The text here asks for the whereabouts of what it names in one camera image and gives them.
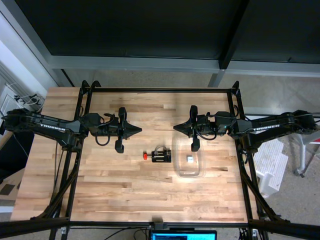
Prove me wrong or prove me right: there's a cable bundle with plugs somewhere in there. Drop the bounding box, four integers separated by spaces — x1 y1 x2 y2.
12 92 43 106

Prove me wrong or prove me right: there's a black aluminium frame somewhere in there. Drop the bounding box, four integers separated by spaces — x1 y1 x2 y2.
0 79 320 240

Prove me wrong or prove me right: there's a black vise with red knob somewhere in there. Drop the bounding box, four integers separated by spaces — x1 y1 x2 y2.
143 146 172 165

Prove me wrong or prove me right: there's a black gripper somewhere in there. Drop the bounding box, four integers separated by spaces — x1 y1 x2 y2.
173 105 205 152
111 107 143 154

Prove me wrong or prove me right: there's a white step stool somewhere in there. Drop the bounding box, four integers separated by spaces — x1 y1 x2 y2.
253 138 289 199

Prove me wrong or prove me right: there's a brown cardboard box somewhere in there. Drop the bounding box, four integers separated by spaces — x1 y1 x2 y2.
0 167 26 214

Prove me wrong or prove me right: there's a grey metal chair frame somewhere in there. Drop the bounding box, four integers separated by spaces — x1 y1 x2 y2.
287 129 320 179

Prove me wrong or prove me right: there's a black braided cable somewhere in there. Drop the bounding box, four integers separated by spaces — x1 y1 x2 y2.
94 134 111 147

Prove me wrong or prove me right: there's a black low camera box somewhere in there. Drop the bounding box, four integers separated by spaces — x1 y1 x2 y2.
151 216 166 230

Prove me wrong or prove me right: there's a screen with blue edge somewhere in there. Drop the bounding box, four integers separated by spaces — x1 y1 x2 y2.
149 229 218 240

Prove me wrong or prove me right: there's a clear plastic container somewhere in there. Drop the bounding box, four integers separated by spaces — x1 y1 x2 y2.
173 136 206 180

